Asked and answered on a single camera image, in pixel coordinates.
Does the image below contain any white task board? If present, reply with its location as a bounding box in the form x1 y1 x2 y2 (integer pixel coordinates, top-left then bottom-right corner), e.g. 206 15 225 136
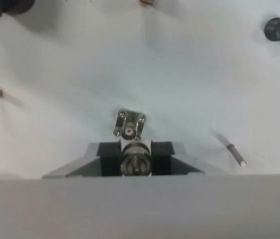
0 0 280 180

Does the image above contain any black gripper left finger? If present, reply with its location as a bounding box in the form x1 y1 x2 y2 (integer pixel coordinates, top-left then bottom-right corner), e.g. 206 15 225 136
41 140 123 179

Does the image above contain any metal BNC plug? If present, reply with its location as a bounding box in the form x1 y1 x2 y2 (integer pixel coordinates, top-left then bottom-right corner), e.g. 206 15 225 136
121 142 153 177

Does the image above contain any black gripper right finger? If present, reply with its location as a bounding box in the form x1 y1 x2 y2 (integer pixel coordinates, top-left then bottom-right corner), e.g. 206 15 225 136
150 139 228 176

